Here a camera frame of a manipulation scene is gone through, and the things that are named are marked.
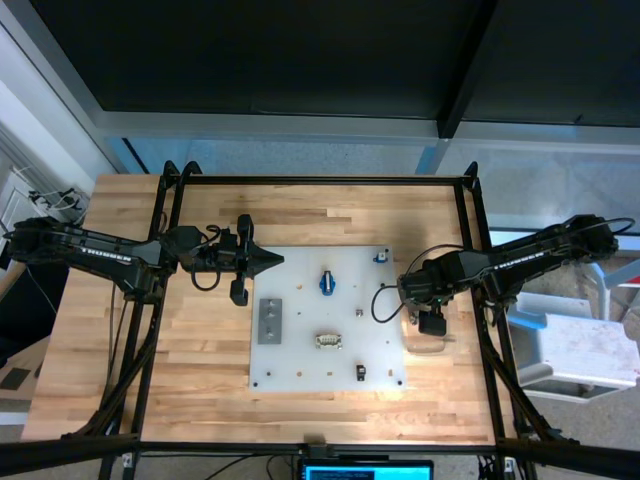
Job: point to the grey metal plate with pegs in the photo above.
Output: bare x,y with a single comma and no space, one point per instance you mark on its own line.
270,322

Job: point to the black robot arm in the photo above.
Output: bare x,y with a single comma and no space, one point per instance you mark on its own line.
515,260
110,255

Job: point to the blue round connector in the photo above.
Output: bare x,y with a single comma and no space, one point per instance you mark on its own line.
327,282

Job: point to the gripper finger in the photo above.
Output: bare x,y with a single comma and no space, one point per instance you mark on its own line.
260,254
260,265

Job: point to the tan cardboard sheet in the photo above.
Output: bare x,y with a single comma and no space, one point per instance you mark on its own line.
27,355

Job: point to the white mounting board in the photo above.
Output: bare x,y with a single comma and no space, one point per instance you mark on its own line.
300,355

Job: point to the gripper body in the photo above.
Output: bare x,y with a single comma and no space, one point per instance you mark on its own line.
243,225
432,325

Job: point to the black table frame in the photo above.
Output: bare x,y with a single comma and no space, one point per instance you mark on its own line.
250,180

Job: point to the small blue white connector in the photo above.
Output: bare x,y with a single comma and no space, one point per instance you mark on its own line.
380,256

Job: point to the white step stool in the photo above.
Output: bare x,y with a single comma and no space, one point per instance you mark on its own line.
575,345

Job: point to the blue laptop screen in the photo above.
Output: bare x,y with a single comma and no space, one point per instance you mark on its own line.
365,472

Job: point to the clear plastic tub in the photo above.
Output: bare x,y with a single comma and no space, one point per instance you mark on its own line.
415,345

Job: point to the black connector housing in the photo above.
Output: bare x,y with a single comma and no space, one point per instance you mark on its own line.
361,374

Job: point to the beige HAN10E hub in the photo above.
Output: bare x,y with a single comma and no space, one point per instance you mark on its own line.
328,341

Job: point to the small black table camera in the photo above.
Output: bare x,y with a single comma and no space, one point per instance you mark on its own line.
316,447

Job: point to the black wall beam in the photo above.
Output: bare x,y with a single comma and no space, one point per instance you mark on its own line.
468,75

